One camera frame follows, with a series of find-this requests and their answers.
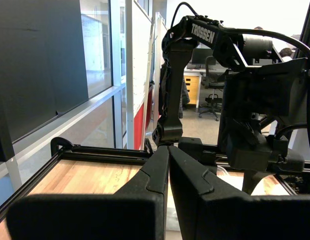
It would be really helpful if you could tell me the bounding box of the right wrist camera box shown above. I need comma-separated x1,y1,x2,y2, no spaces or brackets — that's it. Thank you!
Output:
226,143,273,173

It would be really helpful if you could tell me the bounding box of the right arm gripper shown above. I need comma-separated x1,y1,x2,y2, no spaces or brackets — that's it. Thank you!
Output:
178,115,306,196

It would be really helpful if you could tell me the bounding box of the clear plastic tub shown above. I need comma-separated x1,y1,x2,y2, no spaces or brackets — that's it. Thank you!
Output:
215,164,243,180

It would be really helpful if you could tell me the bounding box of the person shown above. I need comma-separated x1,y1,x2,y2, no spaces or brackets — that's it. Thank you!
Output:
278,47,295,62

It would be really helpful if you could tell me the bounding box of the black office chair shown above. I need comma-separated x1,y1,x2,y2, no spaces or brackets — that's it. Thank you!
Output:
197,55,227,122

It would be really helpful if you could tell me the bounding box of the white office desk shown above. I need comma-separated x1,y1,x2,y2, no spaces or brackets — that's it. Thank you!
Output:
182,66,230,110

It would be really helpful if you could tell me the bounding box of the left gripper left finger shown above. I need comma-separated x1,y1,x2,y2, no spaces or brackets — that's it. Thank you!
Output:
6,145,170,240

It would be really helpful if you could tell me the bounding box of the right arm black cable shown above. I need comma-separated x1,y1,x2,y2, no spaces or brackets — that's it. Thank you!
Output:
169,1,310,161

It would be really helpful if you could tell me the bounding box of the yellow drawer cabinet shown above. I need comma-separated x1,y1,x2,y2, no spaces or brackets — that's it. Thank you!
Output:
183,74,201,106

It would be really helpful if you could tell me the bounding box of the black window post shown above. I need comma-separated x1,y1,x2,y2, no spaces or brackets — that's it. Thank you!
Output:
0,94,16,163

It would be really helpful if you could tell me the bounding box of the black computer monitor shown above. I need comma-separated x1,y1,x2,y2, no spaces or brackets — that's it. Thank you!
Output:
191,47,215,66

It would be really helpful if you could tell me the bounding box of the white red office partition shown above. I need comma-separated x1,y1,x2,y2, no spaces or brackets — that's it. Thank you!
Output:
124,0,168,151

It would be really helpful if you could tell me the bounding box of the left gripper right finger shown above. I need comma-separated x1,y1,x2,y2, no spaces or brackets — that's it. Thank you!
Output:
169,146,310,240

